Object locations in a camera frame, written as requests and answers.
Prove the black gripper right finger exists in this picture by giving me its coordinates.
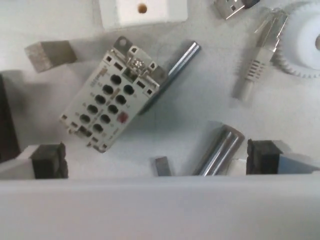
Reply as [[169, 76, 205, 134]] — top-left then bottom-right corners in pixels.
[[246, 138, 315, 176]]

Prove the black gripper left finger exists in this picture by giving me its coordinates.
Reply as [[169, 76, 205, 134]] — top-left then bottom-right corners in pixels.
[[0, 141, 69, 180]]

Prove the thick metal round peg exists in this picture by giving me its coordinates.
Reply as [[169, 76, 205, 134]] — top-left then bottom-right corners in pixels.
[[191, 123, 245, 176]]

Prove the small metal square peg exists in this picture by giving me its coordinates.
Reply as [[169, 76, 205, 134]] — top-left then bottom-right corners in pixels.
[[154, 156, 171, 177]]

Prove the long white peg holder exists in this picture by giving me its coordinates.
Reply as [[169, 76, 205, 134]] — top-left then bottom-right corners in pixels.
[[99, 0, 189, 29]]

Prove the grey waterproof plug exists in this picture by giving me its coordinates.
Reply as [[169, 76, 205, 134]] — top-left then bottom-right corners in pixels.
[[59, 36, 166, 153]]

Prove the grey Ethernet plug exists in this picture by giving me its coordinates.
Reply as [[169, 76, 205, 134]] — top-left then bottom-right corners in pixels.
[[231, 6, 290, 102]]

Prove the white medium gear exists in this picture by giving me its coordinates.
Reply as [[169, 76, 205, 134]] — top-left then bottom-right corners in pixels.
[[274, 3, 320, 80]]

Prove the black USB plug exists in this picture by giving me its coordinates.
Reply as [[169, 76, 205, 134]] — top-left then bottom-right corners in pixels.
[[213, 0, 260, 21]]

